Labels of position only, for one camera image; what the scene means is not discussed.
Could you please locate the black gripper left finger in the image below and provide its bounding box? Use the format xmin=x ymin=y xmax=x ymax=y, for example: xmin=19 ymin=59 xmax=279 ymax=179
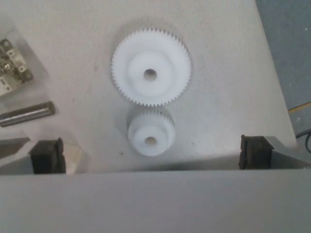
xmin=0 ymin=137 xmax=67 ymax=174

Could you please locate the white medium gear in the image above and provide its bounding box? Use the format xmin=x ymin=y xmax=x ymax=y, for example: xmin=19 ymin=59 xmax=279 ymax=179
xmin=126 ymin=108 xmax=175 ymax=157

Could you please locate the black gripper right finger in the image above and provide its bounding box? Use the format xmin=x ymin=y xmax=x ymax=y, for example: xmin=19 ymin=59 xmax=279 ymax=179
xmin=239 ymin=134 xmax=311 ymax=170

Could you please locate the metal round peg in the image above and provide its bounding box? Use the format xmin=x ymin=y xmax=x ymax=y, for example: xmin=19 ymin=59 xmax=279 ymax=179
xmin=0 ymin=101 xmax=56 ymax=128

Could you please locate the white large gear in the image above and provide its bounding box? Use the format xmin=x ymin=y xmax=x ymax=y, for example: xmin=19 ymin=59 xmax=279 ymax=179
xmin=111 ymin=28 xmax=192 ymax=107

